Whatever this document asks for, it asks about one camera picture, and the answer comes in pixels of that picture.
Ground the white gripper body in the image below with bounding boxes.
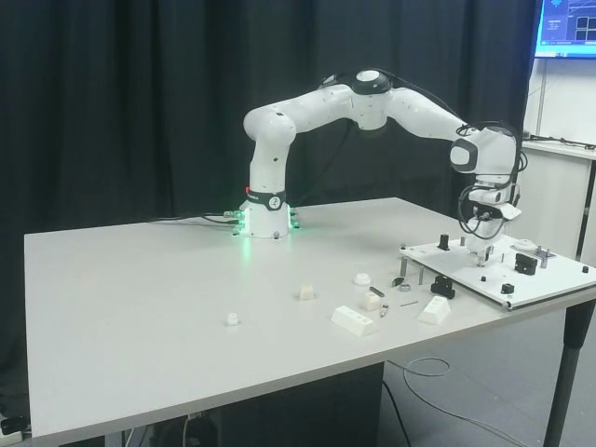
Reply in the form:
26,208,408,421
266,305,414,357
467,216,506,253

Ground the white task board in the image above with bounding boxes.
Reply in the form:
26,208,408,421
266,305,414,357
399,235,596,311

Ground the black D-SUB plug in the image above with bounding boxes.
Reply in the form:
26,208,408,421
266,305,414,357
429,274,458,300

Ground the white sloped holder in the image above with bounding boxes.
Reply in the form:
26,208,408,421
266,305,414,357
416,297,451,325

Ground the white cabinet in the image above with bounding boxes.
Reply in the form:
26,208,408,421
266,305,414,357
520,139,596,262

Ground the long white holder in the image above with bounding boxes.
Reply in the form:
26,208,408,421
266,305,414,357
331,305,380,337

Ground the black table leg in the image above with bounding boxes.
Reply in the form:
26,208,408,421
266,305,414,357
543,305,584,447

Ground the blue screen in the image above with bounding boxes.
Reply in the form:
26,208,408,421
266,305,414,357
533,0,596,60

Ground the black curtain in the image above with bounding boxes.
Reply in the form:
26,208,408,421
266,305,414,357
0,0,546,423

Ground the black cable on cabinet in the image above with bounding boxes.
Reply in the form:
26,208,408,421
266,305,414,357
521,132,596,151

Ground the grey floor cable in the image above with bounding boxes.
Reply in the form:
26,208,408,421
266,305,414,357
400,356,558,441

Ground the black floor cable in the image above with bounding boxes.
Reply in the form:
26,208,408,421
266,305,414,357
381,380,407,447

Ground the black base cable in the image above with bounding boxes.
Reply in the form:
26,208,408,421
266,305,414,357
156,211,244,226

